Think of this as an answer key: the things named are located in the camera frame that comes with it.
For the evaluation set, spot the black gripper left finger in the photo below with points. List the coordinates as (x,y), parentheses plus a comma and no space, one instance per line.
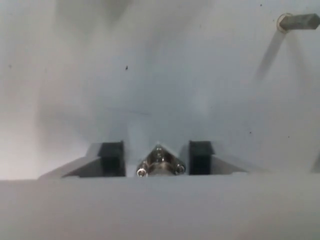
(112,160)

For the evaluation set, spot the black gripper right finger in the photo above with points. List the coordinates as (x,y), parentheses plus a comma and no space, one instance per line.
(198,158)

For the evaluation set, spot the metal BNC plug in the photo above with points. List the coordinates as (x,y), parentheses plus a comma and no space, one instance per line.
(161,170)

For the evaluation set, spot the white task board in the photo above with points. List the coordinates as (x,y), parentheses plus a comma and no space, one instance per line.
(100,75)

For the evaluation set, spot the thin metal peg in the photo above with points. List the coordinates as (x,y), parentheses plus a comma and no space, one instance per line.
(297,22)

